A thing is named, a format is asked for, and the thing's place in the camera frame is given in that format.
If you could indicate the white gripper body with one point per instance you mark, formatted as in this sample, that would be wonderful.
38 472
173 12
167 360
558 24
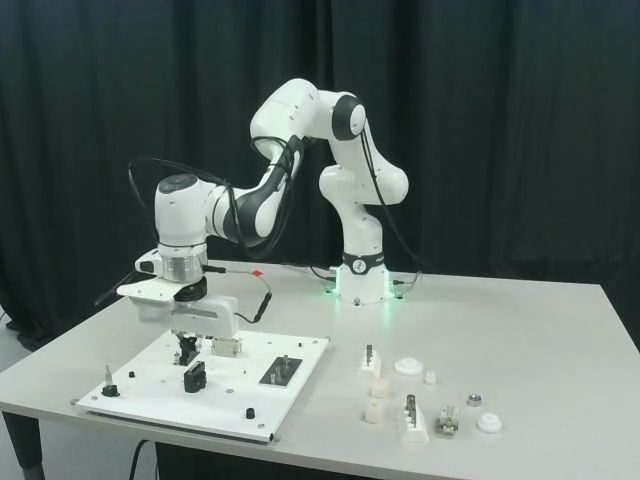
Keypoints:
220 320

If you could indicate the black D-SUB plug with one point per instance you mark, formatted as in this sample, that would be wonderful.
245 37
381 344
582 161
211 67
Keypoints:
187 355

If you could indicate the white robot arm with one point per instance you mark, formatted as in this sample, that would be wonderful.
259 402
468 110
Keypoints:
360 220

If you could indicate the flat white mounting plate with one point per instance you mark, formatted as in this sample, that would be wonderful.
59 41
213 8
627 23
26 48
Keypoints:
145 290

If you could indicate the white task board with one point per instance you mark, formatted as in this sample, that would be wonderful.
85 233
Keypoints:
150 400

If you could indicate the small white sensor box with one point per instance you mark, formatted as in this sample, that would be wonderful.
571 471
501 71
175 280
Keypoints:
147 266

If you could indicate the metal BNC plug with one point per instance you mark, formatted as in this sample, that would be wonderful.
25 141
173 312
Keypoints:
108 375

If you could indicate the thin metal peg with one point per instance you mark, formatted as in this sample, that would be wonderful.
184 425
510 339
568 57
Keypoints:
369 352

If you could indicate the small white holder block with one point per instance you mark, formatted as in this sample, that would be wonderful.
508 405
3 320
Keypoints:
381 389
374 411

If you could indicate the black table leg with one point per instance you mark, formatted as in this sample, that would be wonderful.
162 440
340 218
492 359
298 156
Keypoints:
17 445

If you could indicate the white large gear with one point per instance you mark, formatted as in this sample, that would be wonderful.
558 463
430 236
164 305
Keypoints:
408 367

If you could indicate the thick metal round peg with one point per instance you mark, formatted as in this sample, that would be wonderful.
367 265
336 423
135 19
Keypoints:
411 403

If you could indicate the white small gear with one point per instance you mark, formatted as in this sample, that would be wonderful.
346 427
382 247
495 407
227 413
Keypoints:
430 378

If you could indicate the long white peg holder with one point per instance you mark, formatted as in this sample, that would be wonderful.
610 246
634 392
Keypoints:
415 432

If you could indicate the grey metal nut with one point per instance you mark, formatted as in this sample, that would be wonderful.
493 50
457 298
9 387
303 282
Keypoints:
474 400

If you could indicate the white medium gear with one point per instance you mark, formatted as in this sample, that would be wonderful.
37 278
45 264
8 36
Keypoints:
489 423

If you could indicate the black curtain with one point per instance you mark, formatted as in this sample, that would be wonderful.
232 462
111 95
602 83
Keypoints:
500 110

